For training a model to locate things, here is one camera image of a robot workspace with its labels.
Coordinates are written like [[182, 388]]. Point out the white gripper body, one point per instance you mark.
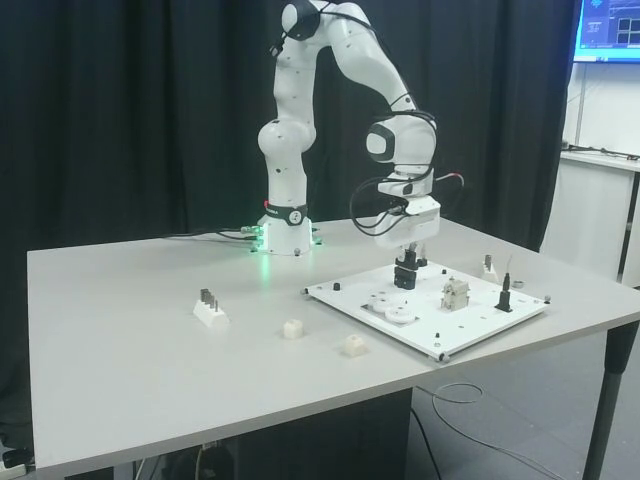
[[410, 227]]

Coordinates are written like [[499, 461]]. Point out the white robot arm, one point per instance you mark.
[[290, 125]]

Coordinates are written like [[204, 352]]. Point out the white medium gear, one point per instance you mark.
[[380, 305]]

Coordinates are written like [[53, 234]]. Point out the white large gear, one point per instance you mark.
[[400, 315]]

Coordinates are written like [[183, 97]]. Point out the white holder with metal part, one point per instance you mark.
[[490, 270]]

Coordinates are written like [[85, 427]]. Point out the white task board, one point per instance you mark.
[[460, 320]]

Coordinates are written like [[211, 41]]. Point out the small white plug holder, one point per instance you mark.
[[355, 347], [295, 330]]

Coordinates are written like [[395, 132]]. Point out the metal round peg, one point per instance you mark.
[[216, 302]]

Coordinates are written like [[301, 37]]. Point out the white peg holder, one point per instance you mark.
[[212, 317]]

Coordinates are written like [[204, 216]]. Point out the metal square peg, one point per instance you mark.
[[205, 296]]

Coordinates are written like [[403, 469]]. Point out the black table leg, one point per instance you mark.
[[612, 380]]

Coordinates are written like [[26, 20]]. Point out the blue screen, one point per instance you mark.
[[610, 30]]

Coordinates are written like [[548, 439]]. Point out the black curtain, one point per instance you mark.
[[125, 125]]

